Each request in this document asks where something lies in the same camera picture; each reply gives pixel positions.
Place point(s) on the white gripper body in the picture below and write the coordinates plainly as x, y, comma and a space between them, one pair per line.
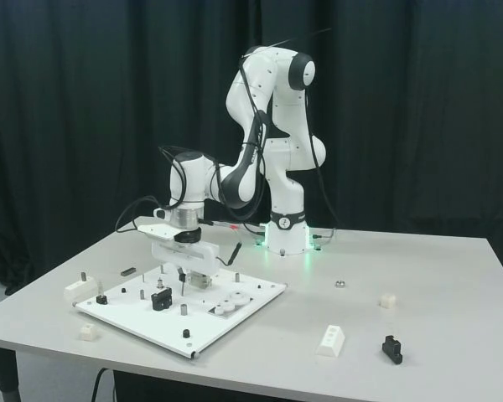
184, 253

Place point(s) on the thin metal square peg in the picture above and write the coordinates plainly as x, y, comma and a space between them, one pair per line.
183, 287

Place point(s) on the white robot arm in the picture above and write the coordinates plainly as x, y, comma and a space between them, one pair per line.
285, 188

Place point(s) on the thick grey metal round peg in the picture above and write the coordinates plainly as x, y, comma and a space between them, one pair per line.
183, 310

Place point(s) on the dark metal round peg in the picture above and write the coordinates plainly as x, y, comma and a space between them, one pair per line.
236, 277

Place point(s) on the metal round peg in holder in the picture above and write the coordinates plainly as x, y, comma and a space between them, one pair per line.
84, 277

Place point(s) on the white peg holder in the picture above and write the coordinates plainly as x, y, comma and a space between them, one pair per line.
77, 290

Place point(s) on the black wrist band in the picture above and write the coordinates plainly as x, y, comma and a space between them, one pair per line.
188, 237

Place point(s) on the metal BNC plug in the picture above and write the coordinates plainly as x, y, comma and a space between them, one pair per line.
160, 285

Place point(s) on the flat white mounting plate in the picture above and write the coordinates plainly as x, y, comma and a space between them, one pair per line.
155, 231

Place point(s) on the white small gear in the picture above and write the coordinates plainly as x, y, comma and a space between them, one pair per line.
219, 311

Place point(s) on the small dark USB plug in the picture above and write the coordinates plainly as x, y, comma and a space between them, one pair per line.
128, 271

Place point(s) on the white medium gear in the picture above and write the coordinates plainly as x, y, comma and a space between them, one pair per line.
228, 307

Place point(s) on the small black bolt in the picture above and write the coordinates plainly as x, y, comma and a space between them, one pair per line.
186, 333

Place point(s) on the white large gear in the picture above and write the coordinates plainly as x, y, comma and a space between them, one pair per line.
240, 298

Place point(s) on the white task board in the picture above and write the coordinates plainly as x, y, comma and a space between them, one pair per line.
151, 331

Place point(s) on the grey waterproof plug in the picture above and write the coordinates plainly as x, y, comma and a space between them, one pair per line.
101, 289

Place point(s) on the small white cube holder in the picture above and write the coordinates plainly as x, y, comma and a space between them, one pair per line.
89, 333

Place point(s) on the metal nut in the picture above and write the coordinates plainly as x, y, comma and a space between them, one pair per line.
340, 284

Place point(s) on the long white holder with holes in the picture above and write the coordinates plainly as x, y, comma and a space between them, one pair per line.
330, 339

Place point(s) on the small white rounded holder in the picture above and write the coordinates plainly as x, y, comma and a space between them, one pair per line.
388, 301

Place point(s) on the black table leg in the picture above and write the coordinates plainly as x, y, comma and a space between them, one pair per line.
2, 372

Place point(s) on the black D-SUB plug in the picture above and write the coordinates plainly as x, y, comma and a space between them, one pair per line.
392, 347

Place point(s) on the black curtain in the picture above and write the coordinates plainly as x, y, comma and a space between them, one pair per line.
402, 125

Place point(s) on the small white camera box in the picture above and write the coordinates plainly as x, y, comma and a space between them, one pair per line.
161, 214

